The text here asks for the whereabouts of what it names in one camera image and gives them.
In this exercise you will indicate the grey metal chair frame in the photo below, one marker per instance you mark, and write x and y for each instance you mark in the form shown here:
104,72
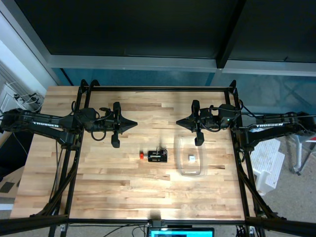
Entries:
298,153

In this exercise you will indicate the black table-level camera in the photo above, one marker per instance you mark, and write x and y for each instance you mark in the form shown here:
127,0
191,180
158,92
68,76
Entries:
156,223

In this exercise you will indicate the clear plastic tub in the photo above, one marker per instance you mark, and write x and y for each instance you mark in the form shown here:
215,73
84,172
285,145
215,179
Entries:
182,170

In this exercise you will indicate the black aluminium frame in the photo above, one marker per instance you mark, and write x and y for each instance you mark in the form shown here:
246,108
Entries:
111,220

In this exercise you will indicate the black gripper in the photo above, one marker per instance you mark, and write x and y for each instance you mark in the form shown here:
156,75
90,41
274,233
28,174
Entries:
197,122
116,123

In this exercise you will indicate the white plastic step stool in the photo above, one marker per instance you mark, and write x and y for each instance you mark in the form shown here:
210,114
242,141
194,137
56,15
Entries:
266,168

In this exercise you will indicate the power strip with plugs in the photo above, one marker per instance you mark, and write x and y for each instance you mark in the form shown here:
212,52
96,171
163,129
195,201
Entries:
24,98

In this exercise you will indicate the laptop screen with blue edge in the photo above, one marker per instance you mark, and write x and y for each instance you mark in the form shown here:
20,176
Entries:
180,233

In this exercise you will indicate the black clamp with red knob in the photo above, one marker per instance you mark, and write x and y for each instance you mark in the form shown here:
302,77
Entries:
158,157

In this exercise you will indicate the brown cardboard box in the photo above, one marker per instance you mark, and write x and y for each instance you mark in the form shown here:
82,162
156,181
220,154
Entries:
12,176

